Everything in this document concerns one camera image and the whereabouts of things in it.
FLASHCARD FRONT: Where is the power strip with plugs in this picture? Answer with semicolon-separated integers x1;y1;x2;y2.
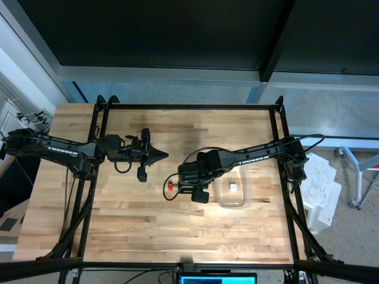
14;109;53;133

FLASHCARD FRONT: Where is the laptop with blue screen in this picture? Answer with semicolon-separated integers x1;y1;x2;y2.
176;272;258;284

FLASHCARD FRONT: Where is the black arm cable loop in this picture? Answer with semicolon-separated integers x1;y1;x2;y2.
114;159;133;175
161;172;182;201

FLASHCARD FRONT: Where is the black metal frame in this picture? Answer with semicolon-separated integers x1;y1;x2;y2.
0;94;379;284

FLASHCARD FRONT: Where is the black table-level camera mount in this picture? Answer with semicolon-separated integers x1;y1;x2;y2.
176;256;198;272

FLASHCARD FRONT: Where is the grey metal chair frame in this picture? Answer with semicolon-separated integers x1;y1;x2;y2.
334;146;379;211

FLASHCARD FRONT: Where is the white foam block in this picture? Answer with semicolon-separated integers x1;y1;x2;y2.
298;152;343;236

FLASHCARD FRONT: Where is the cardboard box with black patches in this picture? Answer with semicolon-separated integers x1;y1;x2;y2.
0;198;30;237

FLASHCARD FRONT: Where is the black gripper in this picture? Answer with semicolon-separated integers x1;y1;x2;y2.
177;162;211;205
117;128;169;183

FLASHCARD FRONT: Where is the clear plastic tub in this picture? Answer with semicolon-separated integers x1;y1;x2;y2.
214;167;252;211

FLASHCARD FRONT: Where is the black vise with orange knob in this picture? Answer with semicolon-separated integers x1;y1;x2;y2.
167;182;195;196

